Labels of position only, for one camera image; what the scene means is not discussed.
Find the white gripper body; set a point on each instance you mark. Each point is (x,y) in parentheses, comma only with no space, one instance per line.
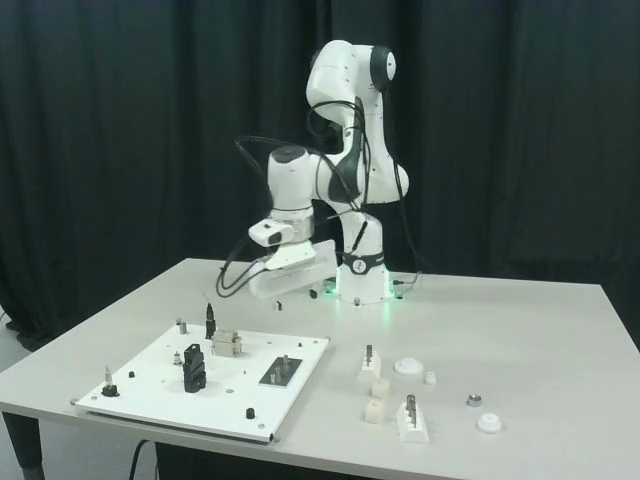
(300,275)

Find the white large gear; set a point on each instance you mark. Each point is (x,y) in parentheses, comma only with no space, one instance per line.
(407,367)

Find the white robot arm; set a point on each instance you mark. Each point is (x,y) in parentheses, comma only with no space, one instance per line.
(325,65)

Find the white small gear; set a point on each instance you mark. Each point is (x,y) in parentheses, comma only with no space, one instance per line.
(429,378)

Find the white medium gear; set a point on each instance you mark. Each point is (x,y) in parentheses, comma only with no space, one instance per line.
(488,423)

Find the black USB plug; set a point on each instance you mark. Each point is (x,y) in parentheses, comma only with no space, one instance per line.
(210,322)

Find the thin metal peg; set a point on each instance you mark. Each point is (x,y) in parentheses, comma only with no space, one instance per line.
(369,352)

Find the white peg holder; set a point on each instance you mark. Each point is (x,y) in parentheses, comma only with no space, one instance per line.
(369,372)
(412,430)

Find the black D-SUB plug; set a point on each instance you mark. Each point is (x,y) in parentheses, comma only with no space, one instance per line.
(194,370)

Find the white cube holder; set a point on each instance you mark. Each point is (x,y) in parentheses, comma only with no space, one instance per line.
(380,388)
(375,411)

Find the thick metal peg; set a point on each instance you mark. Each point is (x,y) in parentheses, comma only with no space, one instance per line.
(410,402)

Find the white task board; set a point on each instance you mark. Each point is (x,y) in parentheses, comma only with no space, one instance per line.
(150,400)

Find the metal waterproof plug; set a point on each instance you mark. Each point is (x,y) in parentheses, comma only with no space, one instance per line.
(107,382)

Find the black curtain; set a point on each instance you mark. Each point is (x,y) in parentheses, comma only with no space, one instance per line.
(75,100)

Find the dark table leg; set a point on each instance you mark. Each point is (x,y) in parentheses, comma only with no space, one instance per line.
(22,440)

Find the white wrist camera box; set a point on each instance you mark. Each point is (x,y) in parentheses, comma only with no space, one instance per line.
(269,233)

